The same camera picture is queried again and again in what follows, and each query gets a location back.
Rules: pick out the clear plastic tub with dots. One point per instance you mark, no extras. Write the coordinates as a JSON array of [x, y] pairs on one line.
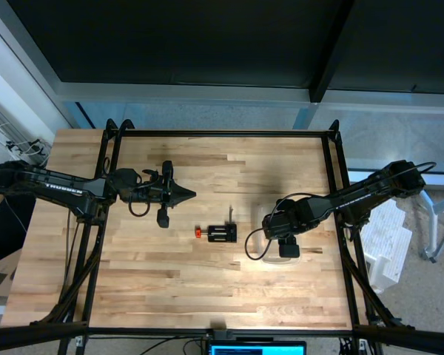
[[259, 222]]

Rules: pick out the brown cardboard box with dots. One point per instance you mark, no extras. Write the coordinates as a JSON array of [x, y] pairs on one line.
[[11, 266]]

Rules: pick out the black aluminium table frame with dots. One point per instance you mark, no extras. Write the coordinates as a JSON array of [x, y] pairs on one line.
[[222, 133]]

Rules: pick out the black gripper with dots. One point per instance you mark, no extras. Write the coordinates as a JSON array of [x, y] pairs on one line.
[[166, 192], [289, 248]]

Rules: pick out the black vise with red knob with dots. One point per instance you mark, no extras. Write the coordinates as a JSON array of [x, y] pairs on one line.
[[222, 233]]

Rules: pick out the laptop screen with blue edge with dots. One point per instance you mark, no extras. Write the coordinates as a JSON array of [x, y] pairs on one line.
[[255, 349]]

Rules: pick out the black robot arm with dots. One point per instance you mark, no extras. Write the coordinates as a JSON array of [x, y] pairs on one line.
[[66, 188], [355, 199]]

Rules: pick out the small black table camera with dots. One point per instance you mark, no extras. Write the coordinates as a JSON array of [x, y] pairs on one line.
[[221, 333]]

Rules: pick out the silver metal stand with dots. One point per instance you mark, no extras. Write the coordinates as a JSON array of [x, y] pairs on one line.
[[433, 236]]

